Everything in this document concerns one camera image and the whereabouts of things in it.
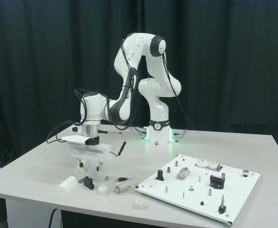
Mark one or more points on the large metal round peg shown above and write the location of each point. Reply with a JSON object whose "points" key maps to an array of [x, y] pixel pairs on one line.
{"points": [[210, 192], [176, 164]]}

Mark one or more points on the white large gear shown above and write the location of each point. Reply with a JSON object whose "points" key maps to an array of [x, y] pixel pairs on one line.
{"points": [[201, 163]]}

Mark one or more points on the black and metal plug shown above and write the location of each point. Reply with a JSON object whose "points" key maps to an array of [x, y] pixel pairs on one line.
{"points": [[222, 206]]}

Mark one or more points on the black D-SUB plug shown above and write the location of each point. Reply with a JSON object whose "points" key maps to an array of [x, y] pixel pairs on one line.
{"points": [[216, 182]]}

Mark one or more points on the white peg holder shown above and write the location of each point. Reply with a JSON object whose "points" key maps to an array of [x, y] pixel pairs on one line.
{"points": [[82, 169]]}

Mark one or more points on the black plug with grey tip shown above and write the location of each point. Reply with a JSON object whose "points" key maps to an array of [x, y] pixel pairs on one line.
{"points": [[88, 182]]}

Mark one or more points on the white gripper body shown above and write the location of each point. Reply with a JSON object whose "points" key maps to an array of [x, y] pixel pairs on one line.
{"points": [[91, 154]]}

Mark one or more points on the white cube holder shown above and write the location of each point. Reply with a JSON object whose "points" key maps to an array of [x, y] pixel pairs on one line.
{"points": [[102, 190], [139, 204]]}

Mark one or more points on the metal square peg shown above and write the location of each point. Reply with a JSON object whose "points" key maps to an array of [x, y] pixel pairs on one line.
{"points": [[169, 170]]}

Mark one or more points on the metal BNC plug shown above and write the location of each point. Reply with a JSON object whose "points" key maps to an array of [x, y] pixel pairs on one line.
{"points": [[244, 173]]}

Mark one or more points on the flat white plate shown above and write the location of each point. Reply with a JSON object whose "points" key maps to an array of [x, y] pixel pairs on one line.
{"points": [[72, 140]]}

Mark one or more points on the black curtain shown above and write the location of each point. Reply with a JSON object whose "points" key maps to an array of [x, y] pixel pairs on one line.
{"points": [[34, 47]]}

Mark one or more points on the white task board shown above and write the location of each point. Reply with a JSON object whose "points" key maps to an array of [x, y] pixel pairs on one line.
{"points": [[153, 190]]}

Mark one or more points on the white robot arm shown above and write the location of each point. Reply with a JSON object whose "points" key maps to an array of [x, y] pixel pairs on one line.
{"points": [[158, 107]]}

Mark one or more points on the long white holder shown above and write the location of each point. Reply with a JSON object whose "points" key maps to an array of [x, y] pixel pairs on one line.
{"points": [[66, 184]]}

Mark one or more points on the white medium gear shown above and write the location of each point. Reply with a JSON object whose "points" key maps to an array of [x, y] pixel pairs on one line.
{"points": [[212, 165]]}

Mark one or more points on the beige multi-pin plug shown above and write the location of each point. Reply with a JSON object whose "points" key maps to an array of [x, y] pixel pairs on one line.
{"points": [[121, 188]]}

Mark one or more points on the small metal bolt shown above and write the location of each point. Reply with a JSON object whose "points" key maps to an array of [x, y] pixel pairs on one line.
{"points": [[107, 177]]}

